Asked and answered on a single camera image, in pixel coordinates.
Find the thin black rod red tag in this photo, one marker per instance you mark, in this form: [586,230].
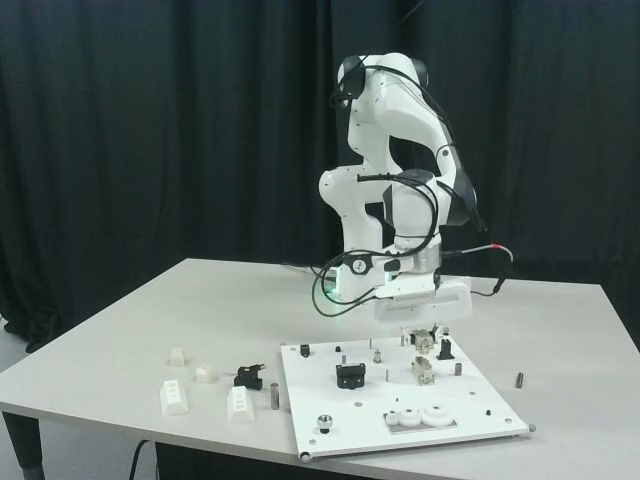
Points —
[504,280]

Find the dark metal peg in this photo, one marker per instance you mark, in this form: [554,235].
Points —
[520,379]

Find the small white holder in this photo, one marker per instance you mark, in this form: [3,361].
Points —
[205,374]
[177,358]

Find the metal bolt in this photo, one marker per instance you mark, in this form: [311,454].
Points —
[325,424]

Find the white holder with holes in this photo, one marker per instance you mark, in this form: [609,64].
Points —
[241,405]
[174,397]

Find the dark table leg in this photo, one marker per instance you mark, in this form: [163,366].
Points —
[20,445]

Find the white medium gear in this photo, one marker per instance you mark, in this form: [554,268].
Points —
[412,419]

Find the white large gear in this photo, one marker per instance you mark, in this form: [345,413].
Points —
[436,415]

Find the black D-SUB plug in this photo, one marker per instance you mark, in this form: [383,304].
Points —
[247,377]

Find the white task board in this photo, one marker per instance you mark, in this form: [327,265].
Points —
[360,410]

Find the black curtain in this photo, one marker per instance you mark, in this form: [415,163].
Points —
[150,125]

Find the white small gear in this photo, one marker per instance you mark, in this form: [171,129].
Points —
[394,418]

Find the grey waterproof plug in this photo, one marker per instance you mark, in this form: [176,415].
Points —
[426,340]

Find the metal round peg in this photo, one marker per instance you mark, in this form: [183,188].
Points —
[274,397]

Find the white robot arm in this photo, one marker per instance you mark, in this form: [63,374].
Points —
[367,125]

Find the metal BNC plug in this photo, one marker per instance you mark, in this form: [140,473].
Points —
[377,357]

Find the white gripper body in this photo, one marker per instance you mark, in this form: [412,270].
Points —
[440,305]

